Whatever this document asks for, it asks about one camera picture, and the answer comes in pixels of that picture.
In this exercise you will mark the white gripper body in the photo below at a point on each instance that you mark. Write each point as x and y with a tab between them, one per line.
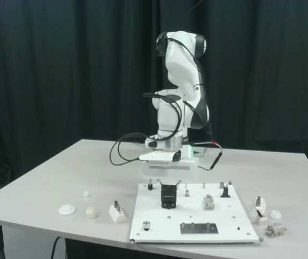
170	171

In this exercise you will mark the black D-SUB plug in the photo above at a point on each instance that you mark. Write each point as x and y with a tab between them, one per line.
168	191

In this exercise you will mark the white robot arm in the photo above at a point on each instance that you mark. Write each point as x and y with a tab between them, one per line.
178	67

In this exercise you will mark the metal BNC plug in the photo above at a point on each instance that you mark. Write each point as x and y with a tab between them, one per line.
187	193

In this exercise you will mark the beige rectangular connector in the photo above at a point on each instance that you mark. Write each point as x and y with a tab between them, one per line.
208	202

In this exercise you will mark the white task board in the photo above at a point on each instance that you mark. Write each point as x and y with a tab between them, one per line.
197	218

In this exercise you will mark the metal round bolt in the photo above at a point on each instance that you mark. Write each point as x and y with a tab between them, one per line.
146	225

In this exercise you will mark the black upright plug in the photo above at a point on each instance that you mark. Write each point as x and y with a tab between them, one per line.
225	192

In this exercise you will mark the metal square peg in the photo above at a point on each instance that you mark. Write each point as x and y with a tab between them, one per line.
117	205

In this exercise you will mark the white sloped peg holder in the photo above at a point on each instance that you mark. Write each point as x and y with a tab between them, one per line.
117	215

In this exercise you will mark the white small gear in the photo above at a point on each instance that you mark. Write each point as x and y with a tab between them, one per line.
86	194

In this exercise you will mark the white cube holder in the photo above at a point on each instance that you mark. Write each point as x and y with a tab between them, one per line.
91	212

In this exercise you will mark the metal plug in holder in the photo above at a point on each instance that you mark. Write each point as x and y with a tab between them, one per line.
257	201

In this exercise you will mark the white plug holder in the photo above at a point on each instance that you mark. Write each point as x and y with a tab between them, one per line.
259	217

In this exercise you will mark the white large gear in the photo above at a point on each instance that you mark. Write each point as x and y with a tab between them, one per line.
66	210

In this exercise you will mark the white medium gear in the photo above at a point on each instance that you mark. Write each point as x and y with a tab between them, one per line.
275	215

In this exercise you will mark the metal waterproof plug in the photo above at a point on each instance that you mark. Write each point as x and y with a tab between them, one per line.
275	231

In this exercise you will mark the black curtains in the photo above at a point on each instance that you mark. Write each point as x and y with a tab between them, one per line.
35	67

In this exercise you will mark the flat white mount plate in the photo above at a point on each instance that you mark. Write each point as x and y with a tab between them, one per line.
158	156

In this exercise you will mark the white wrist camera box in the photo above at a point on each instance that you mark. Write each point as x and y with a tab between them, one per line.
153	143

